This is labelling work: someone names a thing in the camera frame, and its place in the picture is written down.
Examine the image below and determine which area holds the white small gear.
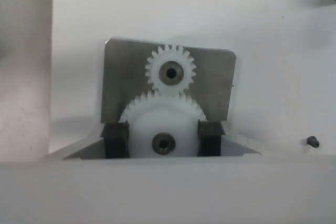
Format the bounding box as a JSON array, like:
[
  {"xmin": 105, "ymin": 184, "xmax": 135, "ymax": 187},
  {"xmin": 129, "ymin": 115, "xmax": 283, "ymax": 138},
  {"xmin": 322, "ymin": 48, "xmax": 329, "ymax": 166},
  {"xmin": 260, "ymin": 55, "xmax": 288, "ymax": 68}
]
[{"xmin": 144, "ymin": 44, "xmax": 197, "ymax": 95}]

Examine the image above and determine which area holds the small black screw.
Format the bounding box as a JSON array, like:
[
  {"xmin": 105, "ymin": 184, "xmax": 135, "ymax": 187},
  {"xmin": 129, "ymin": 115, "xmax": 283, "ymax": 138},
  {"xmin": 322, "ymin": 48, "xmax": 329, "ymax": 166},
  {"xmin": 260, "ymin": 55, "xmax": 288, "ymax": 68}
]
[{"xmin": 306, "ymin": 135, "xmax": 320, "ymax": 147}]

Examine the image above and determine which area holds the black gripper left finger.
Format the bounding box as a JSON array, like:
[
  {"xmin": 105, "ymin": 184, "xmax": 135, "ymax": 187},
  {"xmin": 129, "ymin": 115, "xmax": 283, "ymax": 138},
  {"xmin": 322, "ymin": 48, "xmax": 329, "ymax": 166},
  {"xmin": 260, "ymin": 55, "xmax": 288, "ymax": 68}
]
[{"xmin": 62, "ymin": 121, "xmax": 131, "ymax": 159}]

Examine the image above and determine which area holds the white task board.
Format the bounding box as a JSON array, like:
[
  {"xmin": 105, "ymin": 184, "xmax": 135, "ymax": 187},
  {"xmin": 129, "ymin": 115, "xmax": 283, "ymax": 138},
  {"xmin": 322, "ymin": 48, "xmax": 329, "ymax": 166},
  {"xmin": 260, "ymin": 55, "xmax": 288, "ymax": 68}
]
[{"xmin": 48, "ymin": 0, "xmax": 336, "ymax": 162}]

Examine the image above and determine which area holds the white medium gear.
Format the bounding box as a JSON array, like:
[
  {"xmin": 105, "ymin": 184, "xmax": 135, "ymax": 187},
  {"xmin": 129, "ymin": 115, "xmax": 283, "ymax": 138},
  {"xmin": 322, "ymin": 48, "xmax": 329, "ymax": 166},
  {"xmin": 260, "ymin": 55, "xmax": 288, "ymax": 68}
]
[{"xmin": 119, "ymin": 90, "xmax": 208, "ymax": 158}]

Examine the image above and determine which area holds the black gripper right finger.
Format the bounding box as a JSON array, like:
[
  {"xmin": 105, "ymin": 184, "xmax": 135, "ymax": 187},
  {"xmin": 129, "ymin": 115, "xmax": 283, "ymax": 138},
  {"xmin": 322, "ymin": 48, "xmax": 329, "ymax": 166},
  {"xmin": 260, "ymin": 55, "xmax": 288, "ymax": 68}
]
[{"xmin": 196, "ymin": 119, "xmax": 263, "ymax": 157}]

